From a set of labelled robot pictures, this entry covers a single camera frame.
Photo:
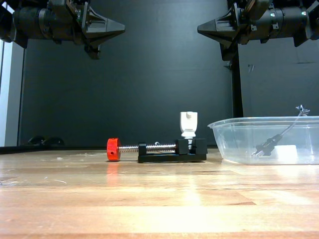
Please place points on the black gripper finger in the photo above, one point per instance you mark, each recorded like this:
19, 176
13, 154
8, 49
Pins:
221, 28
104, 26

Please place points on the white receptacle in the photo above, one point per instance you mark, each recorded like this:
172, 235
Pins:
188, 124

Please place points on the clear plastic container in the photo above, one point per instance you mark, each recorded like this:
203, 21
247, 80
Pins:
236, 139

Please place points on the white rectangular block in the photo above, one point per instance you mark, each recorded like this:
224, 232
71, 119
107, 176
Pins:
286, 152

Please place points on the black clamp with orange knob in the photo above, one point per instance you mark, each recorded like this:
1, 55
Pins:
172, 157

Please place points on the black corner bracket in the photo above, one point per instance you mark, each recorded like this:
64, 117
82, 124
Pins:
37, 140
54, 141

